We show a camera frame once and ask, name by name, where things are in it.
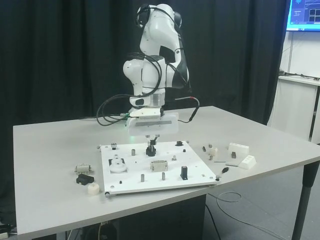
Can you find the white task board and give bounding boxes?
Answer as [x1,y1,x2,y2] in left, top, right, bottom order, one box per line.
[96,139,218,199]

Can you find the beige D-SUB plug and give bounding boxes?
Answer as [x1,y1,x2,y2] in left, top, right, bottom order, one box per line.
[74,163,92,174]

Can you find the black table leg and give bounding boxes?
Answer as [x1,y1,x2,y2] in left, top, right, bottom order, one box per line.
[298,159,318,240]

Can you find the sloped white plug holder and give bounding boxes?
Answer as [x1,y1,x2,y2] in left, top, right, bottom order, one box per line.
[239,154,257,170]

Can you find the black curtains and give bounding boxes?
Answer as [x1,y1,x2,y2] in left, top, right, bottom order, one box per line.
[0,0,294,221]

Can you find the black USB plug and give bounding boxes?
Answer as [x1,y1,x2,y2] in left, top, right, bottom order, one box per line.
[75,174,96,187]

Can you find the white medium gear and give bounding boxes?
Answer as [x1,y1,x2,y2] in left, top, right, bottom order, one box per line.
[87,183,100,195]

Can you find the black plug with grey cable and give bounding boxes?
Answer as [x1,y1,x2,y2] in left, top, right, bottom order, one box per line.
[211,166,254,227]

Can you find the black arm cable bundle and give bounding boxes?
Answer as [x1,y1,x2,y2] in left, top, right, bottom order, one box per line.
[134,4,193,98]

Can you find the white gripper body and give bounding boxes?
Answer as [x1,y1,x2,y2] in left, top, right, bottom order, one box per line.
[125,111,180,138]

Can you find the thin black rod red tag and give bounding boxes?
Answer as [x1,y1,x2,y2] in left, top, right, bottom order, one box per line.
[174,95,201,124]

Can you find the large white peg holder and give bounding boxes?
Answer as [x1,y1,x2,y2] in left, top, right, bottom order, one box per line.
[227,142,250,159]

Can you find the white cabinet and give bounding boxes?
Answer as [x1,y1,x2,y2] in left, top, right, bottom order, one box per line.
[268,74,320,145]

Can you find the white large gear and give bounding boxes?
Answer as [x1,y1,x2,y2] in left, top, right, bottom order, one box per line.
[110,160,128,174]

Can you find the blue screen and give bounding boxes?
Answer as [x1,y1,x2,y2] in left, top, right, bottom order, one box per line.
[285,0,320,33]

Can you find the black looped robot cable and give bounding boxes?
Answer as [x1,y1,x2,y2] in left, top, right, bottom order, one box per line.
[96,95,132,126]

